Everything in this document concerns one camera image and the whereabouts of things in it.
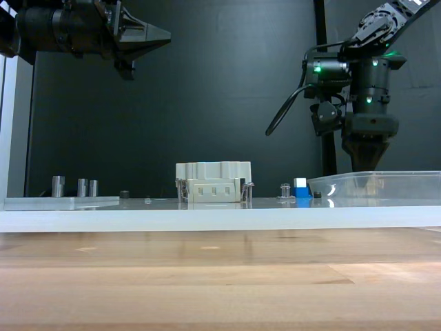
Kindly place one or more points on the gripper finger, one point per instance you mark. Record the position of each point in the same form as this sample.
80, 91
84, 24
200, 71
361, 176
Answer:
144, 34
367, 155

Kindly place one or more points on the beige connector base housing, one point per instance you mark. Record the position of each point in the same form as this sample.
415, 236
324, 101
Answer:
213, 170

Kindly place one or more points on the clear plastic tub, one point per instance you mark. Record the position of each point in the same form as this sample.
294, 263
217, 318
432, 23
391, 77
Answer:
406, 189

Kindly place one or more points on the small black screw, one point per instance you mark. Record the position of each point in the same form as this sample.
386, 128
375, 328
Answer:
124, 194
317, 194

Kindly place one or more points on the small white cube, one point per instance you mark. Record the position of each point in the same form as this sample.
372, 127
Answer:
300, 182

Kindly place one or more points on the blue plastic block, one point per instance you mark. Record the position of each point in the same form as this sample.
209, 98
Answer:
301, 193

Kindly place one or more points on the white board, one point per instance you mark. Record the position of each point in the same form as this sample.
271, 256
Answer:
220, 220

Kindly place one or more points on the grey metal plate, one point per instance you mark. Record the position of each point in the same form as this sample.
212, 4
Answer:
41, 203

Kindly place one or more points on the small silver metal post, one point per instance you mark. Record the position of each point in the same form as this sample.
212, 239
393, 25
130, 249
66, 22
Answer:
81, 189
93, 189

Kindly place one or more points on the notched silver metal post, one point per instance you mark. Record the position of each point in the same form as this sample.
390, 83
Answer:
58, 188

